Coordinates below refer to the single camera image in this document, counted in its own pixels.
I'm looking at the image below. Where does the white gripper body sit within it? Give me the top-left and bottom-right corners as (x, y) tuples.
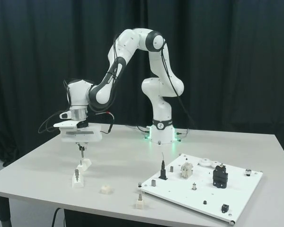
(59, 124), (103, 143)

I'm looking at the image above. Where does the white square peg holder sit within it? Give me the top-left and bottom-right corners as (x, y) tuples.
(79, 157), (93, 172)

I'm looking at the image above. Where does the white round peg holder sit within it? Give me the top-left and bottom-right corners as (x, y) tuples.
(71, 174), (85, 189)

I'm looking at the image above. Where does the small empty white holder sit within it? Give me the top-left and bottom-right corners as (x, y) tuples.
(100, 184), (115, 195)

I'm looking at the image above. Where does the black table leg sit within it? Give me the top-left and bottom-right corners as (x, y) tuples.
(0, 195), (10, 227)

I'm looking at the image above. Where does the black curtain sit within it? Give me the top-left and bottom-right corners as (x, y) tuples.
(0, 0), (284, 164)

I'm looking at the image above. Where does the white task board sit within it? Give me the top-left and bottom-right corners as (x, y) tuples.
(137, 153), (263, 225)

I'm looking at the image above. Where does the black D-SUB plug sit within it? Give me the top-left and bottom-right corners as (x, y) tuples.
(212, 165), (229, 190)

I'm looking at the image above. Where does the black looped wrist cable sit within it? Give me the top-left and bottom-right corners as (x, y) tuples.
(38, 111), (71, 136)

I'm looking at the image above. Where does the black base cable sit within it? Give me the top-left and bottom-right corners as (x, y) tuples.
(135, 125), (152, 133)
(175, 129), (190, 138)

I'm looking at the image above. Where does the black forearm cable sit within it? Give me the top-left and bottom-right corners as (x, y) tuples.
(86, 33), (124, 114)

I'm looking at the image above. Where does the black cable under table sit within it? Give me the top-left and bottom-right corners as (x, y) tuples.
(52, 207), (65, 227)

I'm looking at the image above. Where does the black plug with wire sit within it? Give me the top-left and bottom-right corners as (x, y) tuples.
(159, 152), (169, 180)

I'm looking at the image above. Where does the black upper arm cable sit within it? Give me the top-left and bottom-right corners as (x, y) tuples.
(160, 41), (190, 133)

